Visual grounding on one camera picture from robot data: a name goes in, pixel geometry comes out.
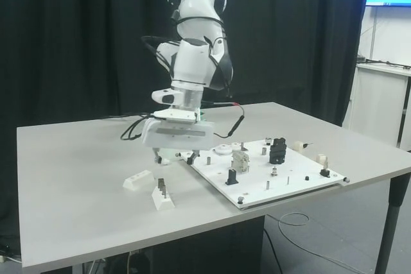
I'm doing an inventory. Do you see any white cabinet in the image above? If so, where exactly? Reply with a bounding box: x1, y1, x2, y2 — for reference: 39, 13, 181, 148
348, 61, 411, 153

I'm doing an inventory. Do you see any white medium gear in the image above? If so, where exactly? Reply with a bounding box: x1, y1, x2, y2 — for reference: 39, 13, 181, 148
214, 144, 232, 157

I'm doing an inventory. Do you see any thin black rod on wire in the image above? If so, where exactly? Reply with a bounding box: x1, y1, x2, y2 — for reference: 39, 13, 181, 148
201, 100, 247, 139

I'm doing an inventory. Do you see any black D-SUB plug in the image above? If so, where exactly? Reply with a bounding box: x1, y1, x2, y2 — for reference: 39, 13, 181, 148
269, 137, 287, 165

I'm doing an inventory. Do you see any black curtain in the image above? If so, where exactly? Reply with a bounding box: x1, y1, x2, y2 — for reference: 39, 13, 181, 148
0, 0, 373, 133

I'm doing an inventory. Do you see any grey floor cable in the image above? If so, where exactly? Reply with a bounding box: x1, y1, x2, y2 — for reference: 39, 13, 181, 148
265, 212, 381, 274

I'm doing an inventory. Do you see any grey metal connector block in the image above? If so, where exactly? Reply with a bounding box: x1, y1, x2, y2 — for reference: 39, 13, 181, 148
231, 152, 250, 174

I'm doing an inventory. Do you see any dark table leg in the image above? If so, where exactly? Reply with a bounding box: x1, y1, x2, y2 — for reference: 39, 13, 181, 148
376, 173, 407, 274

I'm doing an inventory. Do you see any white square peg holder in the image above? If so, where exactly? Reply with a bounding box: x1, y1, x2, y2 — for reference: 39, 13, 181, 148
150, 187, 176, 212

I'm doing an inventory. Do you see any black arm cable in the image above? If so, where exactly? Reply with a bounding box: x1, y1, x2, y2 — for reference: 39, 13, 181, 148
141, 13, 234, 98

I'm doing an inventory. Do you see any empty white peg holder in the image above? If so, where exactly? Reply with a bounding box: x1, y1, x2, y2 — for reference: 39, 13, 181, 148
122, 169, 154, 189

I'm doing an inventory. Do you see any black table cable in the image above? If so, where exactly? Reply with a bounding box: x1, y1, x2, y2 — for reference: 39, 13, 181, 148
101, 110, 155, 142

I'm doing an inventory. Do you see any small black upright plug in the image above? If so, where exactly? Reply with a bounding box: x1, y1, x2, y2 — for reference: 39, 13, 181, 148
226, 168, 240, 185

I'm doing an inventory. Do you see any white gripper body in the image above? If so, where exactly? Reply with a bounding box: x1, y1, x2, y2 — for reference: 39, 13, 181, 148
141, 119, 214, 153

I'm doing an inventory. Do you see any white task board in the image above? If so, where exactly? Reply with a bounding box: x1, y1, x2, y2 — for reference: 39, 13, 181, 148
181, 137, 351, 211

